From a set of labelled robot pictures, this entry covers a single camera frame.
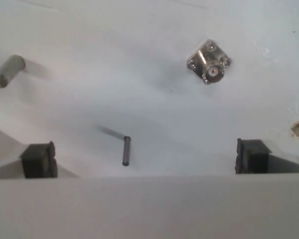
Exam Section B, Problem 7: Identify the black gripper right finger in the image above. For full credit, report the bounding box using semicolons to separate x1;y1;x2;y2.
235;137;299;175

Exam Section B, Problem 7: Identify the white task board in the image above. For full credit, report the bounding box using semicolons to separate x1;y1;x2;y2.
0;0;299;179

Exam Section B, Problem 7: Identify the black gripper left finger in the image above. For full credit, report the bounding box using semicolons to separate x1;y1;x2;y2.
0;123;78;179

